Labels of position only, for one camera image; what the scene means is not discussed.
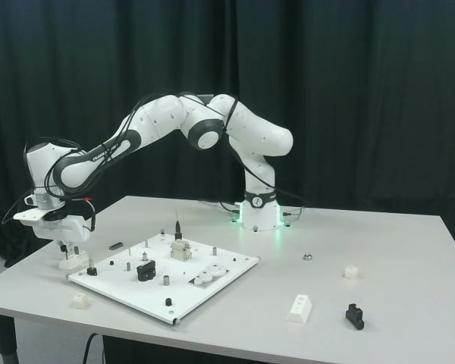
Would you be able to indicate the black D-SUB plug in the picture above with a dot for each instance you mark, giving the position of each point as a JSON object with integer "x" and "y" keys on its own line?
{"x": 146, "y": 273}

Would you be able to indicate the white large gear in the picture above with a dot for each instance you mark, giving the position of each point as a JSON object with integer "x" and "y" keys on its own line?
{"x": 217, "y": 270}

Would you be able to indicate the white holder with holes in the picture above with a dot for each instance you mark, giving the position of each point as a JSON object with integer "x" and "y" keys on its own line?
{"x": 298, "y": 309}

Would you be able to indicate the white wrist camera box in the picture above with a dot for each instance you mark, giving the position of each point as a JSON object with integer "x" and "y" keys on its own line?
{"x": 30, "y": 199}

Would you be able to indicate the black knob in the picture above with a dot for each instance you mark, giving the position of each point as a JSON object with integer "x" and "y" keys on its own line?
{"x": 168, "y": 302}

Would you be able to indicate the dark table leg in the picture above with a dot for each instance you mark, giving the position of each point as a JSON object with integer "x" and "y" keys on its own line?
{"x": 0, "y": 333}

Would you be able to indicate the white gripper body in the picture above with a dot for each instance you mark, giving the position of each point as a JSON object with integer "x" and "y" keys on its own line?
{"x": 62, "y": 227}

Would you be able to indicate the black waterproof plug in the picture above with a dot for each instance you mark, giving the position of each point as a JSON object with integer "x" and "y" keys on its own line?
{"x": 177, "y": 229}

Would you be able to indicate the white peg holder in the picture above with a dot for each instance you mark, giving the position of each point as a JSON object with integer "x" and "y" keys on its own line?
{"x": 73, "y": 262}

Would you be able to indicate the pale connector block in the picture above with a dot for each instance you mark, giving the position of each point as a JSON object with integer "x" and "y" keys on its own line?
{"x": 180, "y": 251}

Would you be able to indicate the metal BNC plug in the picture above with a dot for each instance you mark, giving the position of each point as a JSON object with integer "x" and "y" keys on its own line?
{"x": 145, "y": 258}

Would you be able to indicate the metal nut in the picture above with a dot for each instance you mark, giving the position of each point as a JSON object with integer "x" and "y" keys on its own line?
{"x": 307, "y": 257}

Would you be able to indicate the thin black rod red tag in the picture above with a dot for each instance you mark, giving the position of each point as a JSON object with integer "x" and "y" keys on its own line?
{"x": 91, "y": 203}

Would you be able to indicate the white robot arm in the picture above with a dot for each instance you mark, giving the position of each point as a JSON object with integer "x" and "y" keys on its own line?
{"x": 163, "y": 113}

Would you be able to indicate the white small gear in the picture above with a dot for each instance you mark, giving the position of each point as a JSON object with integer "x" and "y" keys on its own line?
{"x": 198, "y": 281}

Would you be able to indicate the metal peg on black base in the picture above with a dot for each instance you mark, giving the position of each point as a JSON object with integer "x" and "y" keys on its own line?
{"x": 91, "y": 265}

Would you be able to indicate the white medium gear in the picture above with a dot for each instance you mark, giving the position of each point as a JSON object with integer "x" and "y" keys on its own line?
{"x": 206, "y": 277}

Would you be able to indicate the flat white mounting plate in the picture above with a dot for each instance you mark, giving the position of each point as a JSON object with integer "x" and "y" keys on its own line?
{"x": 28, "y": 215}

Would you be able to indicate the small dark metal plug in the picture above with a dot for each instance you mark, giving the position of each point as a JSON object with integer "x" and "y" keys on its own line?
{"x": 115, "y": 245}

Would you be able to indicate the small white round holder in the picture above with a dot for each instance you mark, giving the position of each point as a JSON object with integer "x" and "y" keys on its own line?
{"x": 351, "y": 272}

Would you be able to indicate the small white stepped holder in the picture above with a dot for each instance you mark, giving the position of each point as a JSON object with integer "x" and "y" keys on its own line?
{"x": 79, "y": 301}

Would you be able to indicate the white task board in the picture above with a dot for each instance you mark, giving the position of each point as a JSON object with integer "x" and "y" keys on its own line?
{"x": 163, "y": 292}

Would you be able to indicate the black curtains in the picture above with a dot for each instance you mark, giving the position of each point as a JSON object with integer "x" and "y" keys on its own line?
{"x": 326, "y": 95}

